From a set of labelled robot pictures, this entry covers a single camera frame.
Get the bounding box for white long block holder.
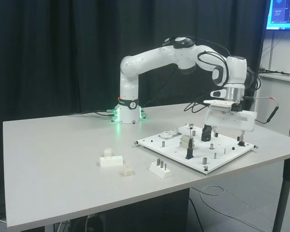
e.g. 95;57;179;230
99;156;125;167

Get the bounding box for white task board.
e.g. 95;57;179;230
134;123;259;174

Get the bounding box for black USB plug with cable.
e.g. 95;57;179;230
185;127;194;160

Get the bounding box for white sloped peg holder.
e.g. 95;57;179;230
149;161;173;179

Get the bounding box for black block connector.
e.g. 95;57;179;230
201;125;212;143

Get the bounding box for white cabinet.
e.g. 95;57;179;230
252;72;290;140

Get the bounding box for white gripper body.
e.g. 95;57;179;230
204;110;258;132

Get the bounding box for beige metal connector housing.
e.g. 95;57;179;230
179;135;194;148

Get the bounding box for dark grey table leg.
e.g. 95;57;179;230
273;158;290;232

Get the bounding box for blue screen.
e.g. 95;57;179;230
265;0;290;31

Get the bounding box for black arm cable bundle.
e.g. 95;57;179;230
161;35;261;114

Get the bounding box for grey floor cable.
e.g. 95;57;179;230
199;185;266;232

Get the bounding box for white large gear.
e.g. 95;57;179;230
159;131;174;140

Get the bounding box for cream cube holder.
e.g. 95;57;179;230
121;165;134;178

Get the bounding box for black base cable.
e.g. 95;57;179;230
71;110;116;119

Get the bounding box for black curtains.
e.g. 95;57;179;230
0;0;269;218

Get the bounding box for flat white mounting plate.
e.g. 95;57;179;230
203;99;232;107

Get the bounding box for thin black rod on wire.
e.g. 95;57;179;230
243;96;280;124

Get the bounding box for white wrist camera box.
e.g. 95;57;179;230
210;88;227;99

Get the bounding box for thin black cord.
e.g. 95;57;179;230
258;68;290;78

